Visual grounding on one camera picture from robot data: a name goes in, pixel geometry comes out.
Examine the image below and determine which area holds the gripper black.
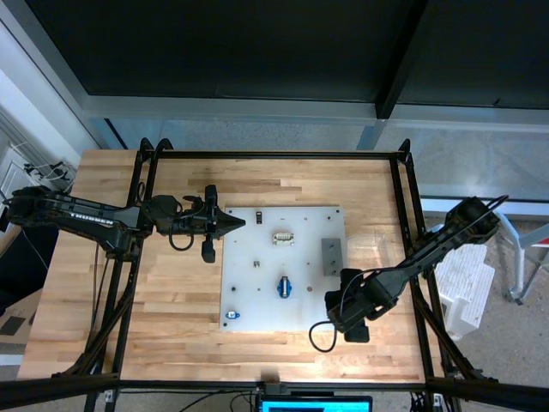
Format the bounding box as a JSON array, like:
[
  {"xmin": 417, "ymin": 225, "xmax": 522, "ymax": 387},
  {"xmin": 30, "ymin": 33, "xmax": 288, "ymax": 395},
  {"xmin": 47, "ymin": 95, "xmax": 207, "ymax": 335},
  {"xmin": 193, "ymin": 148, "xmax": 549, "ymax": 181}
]
[
  {"xmin": 325, "ymin": 268, "xmax": 371, "ymax": 344},
  {"xmin": 187, "ymin": 185, "xmax": 246, "ymax": 263}
]

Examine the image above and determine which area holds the grey metal bar with holes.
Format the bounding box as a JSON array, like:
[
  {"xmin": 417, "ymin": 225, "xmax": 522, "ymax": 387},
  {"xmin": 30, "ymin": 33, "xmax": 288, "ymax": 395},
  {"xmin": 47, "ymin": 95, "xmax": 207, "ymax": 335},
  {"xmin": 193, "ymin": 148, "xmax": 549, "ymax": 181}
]
[{"xmin": 321, "ymin": 238, "xmax": 344, "ymax": 278}]

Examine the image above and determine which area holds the beige connector housing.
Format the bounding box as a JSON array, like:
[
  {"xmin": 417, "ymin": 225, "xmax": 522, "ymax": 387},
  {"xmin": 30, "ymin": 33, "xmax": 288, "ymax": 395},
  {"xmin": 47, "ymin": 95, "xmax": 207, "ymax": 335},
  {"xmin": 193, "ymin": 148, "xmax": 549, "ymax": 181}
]
[{"xmin": 271, "ymin": 231, "xmax": 297, "ymax": 249}]

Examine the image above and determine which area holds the white board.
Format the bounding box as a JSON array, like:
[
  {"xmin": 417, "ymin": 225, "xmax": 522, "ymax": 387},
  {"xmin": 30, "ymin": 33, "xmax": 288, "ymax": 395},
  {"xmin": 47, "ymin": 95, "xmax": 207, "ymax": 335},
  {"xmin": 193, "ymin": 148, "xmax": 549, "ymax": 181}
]
[{"xmin": 219, "ymin": 205, "xmax": 351, "ymax": 333}]

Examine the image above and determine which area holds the laptop screen with blue edge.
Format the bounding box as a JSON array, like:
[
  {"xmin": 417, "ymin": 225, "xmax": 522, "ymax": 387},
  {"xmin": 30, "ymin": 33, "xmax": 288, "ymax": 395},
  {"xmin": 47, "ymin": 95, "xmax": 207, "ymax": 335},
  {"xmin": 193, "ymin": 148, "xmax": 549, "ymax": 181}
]
[{"xmin": 256, "ymin": 394, "xmax": 373, "ymax": 412}]

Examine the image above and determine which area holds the white plastic step stool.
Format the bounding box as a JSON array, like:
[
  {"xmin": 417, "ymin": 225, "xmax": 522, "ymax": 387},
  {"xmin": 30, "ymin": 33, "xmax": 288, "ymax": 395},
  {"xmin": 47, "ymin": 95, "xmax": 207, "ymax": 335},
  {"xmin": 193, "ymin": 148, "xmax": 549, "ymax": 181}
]
[{"xmin": 432, "ymin": 246, "xmax": 497, "ymax": 343}]

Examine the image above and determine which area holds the grey metal stand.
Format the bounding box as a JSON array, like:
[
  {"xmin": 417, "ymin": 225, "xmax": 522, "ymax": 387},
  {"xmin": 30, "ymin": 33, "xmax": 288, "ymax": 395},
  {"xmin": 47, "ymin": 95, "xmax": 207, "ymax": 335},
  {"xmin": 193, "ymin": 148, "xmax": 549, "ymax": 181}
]
[{"xmin": 492, "ymin": 205, "xmax": 549, "ymax": 306}]

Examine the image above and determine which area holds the brown cardboard box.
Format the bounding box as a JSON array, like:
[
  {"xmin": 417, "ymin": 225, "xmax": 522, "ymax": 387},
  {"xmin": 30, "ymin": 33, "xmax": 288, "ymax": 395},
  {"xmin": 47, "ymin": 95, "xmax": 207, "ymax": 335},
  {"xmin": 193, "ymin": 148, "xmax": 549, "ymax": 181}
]
[{"xmin": 0, "ymin": 287, "xmax": 44, "ymax": 366}]

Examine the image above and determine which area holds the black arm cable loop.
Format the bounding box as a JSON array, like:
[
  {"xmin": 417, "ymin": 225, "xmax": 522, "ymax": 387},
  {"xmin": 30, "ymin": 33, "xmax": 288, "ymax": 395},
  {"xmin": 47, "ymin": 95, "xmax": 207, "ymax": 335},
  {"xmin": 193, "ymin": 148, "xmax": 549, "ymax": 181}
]
[{"xmin": 309, "ymin": 320, "xmax": 341, "ymax": 354}]

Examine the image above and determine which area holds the blue clamp mount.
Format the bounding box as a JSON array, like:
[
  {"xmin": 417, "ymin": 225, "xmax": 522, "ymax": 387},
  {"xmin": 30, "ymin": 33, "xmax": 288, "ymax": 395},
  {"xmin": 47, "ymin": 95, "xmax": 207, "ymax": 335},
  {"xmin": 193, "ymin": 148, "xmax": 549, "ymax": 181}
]
[{"xmin": 275, "ymin": 276, "xmax": 294, "ymax": 300}]

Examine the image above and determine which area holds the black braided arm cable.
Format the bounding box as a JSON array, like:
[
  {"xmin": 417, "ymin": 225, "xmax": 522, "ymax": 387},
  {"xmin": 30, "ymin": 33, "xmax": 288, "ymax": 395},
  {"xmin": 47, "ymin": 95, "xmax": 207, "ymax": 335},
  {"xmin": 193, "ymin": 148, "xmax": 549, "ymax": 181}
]
[{"xmin": 168, "ymin": 226, "xmax": 195, "ymax": 252}]

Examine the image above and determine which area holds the black aluminium frame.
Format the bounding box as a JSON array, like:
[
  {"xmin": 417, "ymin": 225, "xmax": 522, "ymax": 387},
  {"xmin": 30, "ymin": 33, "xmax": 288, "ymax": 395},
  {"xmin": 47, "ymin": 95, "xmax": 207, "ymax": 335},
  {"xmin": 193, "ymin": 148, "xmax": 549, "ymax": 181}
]
[{"xmin": 0, "ymin": 136, "xmax": 549, "ymax": 412}]

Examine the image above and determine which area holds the small black camera box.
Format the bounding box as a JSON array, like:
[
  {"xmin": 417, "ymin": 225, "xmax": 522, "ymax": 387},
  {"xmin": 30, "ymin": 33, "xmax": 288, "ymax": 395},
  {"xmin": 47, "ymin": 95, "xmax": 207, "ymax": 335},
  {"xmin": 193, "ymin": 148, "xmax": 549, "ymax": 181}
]
[{"xmin": 261, "ymin": 373, "xmax": 283, "ymax": 395}]

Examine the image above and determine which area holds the bundle of loose cables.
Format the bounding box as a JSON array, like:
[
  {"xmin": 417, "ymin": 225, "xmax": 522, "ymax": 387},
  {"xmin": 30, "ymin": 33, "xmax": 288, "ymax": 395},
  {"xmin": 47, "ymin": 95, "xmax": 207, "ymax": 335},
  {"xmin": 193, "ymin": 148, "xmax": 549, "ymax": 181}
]
[{"xmin": 21, "ymin": 159, "xmax": 74, "ymax": 182}]

